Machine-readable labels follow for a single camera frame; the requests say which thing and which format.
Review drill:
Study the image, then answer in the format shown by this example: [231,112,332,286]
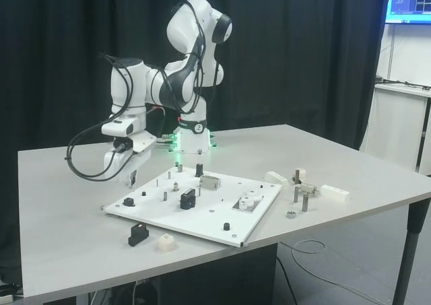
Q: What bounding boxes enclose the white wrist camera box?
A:
[101,116,147,138]

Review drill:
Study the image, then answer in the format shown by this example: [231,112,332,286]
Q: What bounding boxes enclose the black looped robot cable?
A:
[64,114,136,182]

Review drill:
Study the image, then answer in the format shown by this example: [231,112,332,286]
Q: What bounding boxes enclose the small white square holder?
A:
[155,233,176,253]

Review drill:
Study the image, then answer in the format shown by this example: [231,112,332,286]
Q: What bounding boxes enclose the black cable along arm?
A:
[98,0,224,117]

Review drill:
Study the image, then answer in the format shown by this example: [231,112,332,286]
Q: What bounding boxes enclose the white power strip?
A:
[0,283,22,304]

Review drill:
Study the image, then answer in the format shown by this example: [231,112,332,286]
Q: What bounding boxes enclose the metal waterproof plug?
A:
[298,182,320,199]

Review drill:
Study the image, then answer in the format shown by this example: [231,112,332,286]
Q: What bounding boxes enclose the white task board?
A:
[102,165,282,249]

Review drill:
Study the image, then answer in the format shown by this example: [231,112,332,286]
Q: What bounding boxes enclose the black table leg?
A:
[393,202,424,305]

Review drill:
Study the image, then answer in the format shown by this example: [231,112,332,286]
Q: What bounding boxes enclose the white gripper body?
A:
[103,147,153,184]

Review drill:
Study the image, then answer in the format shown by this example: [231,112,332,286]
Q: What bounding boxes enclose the black Ethernet plug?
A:
[127,223,150,247]

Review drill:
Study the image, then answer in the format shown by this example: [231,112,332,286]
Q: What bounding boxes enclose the grey floor cable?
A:
[276,239,402,305]

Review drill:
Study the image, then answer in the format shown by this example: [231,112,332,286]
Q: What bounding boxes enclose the blue screen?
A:
[384,0,431,26]

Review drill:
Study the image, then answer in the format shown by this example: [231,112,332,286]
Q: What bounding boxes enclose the black cables on cabinet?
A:
[374,77,431,92]

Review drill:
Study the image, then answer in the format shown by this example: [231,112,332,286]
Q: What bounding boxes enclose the white holder with peg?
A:
[292,168,308,185]

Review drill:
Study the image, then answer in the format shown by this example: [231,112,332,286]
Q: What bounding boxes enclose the white long holder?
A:
[319,184,351,203]
[263,170,290,187]

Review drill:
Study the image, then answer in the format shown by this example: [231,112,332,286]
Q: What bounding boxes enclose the black curtain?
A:
[0,0,393,287]

